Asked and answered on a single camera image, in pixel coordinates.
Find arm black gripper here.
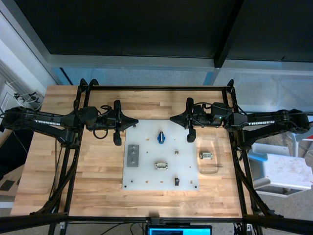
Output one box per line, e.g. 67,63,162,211
94,99,139,146
169,97,213,143

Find blue clamp with metal bar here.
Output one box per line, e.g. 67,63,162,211
156,131,167,145

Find grey metal plate with pegs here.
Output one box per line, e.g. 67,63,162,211
127,144,140,167

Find white plastic board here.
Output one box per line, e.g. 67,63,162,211
122,119,200,190

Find clear plastic tub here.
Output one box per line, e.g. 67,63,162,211
197,137,224,176

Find screen with blue edge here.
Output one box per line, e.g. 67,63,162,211
146,225,213,235

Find white step stool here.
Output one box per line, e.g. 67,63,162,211
248,133,313,199

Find brown cardboard box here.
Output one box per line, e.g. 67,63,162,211
0,164,25,196

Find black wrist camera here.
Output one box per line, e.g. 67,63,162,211
196,104,212,120
98,110,114,123

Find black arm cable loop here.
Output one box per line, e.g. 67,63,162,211
193,102,214,110
92,126,109,140

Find black aluminium frame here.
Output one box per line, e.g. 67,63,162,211
0,78,313,235

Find black table-level camera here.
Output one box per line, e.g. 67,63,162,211
146,212,167,225

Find black plugs with white cables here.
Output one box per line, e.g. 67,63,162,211
13,92,42,104

